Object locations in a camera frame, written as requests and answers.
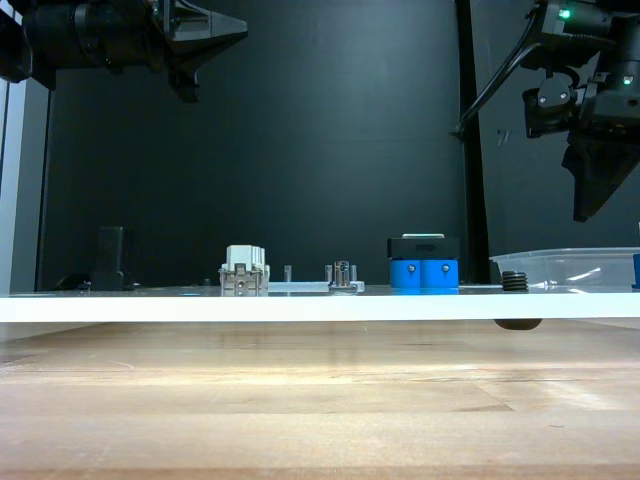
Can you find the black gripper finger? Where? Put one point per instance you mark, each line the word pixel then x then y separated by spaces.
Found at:
pixel 617 152
pixel 200 52
pixel 225 25
pixel 585 170

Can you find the beige multi-pin connector housing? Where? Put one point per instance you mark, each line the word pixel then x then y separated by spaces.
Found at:
pixel 242 265

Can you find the clear plastic tub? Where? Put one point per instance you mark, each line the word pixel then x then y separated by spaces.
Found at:
pixel 575 265

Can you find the black knurled screw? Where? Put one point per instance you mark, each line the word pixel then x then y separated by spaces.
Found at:
pixel 516 282

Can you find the black rubber board foot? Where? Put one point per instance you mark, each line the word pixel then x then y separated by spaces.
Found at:
pixel 517 325

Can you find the black socket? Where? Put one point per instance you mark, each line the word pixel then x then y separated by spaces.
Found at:
pixel 111 255

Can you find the white mounting board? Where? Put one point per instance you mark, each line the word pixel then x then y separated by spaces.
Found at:
pixel 250 307

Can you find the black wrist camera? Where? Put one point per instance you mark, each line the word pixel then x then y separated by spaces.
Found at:
pixel 542 117

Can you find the blue rj45 socket mount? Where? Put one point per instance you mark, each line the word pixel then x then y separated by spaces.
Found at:
pixel 636 272

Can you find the black metal frame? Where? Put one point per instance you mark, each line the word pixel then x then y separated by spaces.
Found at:
pixel 472 200

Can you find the blue black d-sub connector mount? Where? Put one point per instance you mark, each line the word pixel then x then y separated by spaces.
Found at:
pixel 422 272

